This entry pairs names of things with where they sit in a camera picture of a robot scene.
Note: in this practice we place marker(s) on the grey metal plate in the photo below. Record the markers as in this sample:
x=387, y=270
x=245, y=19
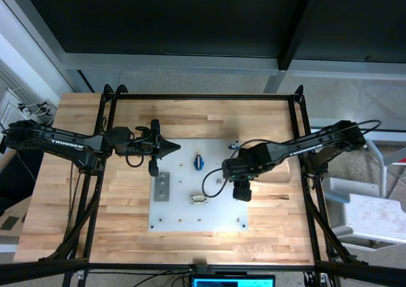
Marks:
x=166, y=187

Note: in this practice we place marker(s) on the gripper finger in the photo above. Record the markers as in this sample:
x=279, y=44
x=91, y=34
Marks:
x=166, y=150
x=166, y=143

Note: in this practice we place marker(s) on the small blue white connector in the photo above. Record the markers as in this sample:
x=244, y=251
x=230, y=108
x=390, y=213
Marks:
x=233, y=145

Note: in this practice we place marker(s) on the white plastic step stool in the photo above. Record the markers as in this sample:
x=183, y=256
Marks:
x=371, y=217

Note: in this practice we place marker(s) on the black table camera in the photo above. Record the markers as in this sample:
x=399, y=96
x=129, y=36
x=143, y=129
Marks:
x=201, y=266

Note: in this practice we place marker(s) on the white mounting board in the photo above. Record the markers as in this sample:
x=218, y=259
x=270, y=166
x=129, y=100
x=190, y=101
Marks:
x=190, y=217

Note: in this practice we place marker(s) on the laptop screen with blue edge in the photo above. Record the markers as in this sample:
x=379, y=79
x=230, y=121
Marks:
x=231, y=282

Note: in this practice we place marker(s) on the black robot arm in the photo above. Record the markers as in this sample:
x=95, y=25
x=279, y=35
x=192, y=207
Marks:
x=285, y=150
x=63, y=142

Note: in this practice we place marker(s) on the beige connector socket base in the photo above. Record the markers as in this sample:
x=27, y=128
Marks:
x=198, y=199

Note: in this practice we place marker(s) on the clear plastic tub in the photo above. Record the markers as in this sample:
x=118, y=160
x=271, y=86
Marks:
x=279, y=177

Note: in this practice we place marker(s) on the blue clamp with silver plug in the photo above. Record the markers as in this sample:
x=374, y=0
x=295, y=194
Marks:
x=198, y=163

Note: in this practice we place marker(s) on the black metal frame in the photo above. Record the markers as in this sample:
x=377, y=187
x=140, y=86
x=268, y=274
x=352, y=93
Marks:
x=206, y=97

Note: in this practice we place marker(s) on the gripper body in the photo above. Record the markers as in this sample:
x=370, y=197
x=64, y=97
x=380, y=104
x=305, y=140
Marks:
x=155, y=131
x=242, y=193

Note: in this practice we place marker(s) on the brown cardboard box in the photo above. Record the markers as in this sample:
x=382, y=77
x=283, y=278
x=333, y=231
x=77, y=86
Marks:
x=19, y=214

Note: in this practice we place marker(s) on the white tube chair frame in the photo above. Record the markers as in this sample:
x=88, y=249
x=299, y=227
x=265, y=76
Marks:
x=382, y=185

